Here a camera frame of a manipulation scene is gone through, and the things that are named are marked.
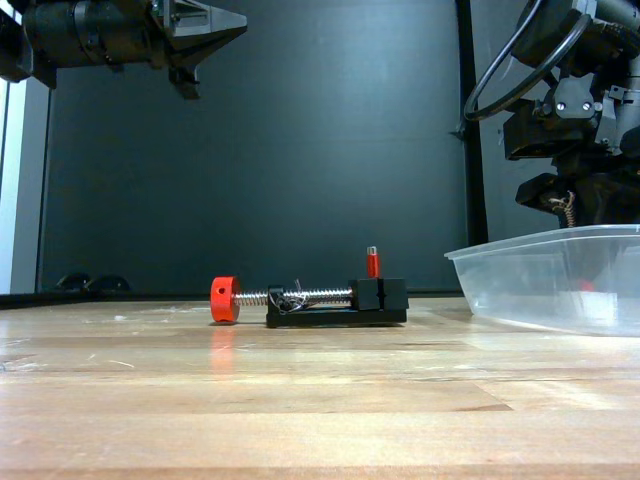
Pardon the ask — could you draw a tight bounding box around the clear plastic tub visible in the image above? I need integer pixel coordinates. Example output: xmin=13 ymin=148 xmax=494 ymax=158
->
xmin=443 ymin=224 xmax=640 ymax=339

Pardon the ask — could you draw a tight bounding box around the small white block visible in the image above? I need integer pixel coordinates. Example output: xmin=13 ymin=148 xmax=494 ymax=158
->
xmin=579 ymin=291 xmax=620 ymax=322

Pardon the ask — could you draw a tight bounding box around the black clamp with red knob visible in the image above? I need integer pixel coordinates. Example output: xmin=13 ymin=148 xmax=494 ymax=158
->
xmin=208 ymin=275 xmax=410 ymax=330

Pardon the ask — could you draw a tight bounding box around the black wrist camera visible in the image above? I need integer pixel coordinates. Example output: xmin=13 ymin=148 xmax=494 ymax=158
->
xmin=503 ymin=99 xmax=601 ymax=162

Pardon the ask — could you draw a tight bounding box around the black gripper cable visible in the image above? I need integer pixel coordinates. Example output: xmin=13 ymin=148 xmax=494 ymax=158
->
xmin=462 ymin=0 xmax=594 ymax=122

